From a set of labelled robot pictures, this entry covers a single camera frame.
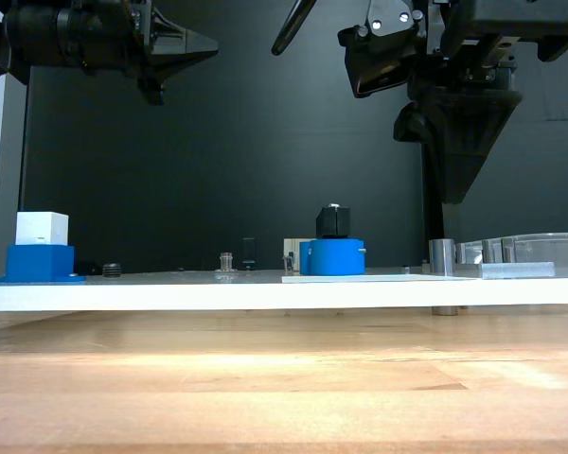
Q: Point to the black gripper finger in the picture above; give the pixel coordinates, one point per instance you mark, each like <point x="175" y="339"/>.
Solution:
<point x="152" y="90"/>
<point x="464" y="142"/>
<point x="409" y="125"/>
<point x="184" y="45"/>

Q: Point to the steel 16mm cylinder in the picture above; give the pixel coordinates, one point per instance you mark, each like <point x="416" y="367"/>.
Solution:
<point x="441" y="255"/>

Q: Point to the thin steel pin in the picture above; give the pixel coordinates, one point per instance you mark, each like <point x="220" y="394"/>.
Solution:
<point x="508" y="250"/>
<point x="460" y="253"/>
<point x="488" y="251"/>

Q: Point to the black block plug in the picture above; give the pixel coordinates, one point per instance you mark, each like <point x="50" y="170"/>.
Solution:
<point x="333" y="221"/>

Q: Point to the clear plastic tub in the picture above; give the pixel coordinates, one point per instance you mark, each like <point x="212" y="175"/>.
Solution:
<point x="549" y="246"/>

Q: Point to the grey aluminium bar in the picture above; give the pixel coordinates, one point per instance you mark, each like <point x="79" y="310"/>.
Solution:
<point x="516" y="270"/>

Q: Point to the blue round holder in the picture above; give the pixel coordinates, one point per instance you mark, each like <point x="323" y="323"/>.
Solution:
<point x="333" y="257"/>

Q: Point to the thin white plate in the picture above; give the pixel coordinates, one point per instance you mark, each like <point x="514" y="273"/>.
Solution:
<point x="360" y="279"/>

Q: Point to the white connector housing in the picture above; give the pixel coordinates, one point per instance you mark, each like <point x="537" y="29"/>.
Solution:
<point x="292" y="247"/>

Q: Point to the white cube block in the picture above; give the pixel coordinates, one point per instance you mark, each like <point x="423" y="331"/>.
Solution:
<point x="40" y="227"/>

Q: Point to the small metal clamp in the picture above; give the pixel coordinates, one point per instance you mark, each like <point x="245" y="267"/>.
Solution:
<point x="288" y="265"/>

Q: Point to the thin black bar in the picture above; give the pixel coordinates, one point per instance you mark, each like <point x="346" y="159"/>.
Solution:
<point x="249" y="250"/>

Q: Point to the small clear connector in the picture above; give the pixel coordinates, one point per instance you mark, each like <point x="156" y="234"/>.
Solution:
<point x="226" y="262"/>

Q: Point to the white board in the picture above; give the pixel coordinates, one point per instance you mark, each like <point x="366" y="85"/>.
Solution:
<point x="170" y="295"/>

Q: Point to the blue square socket base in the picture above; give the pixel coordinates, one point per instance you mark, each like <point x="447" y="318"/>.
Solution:
<point x="38" y="262"/>

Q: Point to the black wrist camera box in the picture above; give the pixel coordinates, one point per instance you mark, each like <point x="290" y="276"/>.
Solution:
<point x="378" y="57"/>

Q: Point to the black frame post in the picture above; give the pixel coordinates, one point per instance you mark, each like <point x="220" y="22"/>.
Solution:
<point x="433" y="222"/>

